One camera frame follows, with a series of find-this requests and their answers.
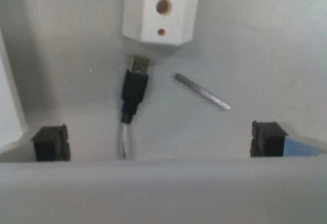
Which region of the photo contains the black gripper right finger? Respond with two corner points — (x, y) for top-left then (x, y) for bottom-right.
(250, 120), (327, 158)

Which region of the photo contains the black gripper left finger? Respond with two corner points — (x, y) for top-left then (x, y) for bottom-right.
(0, 123), (71, 162)

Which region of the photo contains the white task board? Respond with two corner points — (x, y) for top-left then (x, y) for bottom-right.
(0, 27), (28, 154)

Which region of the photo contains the thin metal square peg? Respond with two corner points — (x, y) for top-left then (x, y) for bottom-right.
(174, 72), (232, 112)

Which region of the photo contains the white holder with holes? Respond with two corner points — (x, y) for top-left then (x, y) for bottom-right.
(122, 0), (203, 47)

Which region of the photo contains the black USB plug with cable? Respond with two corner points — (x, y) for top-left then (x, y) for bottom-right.
(117, 53), (152, 161)

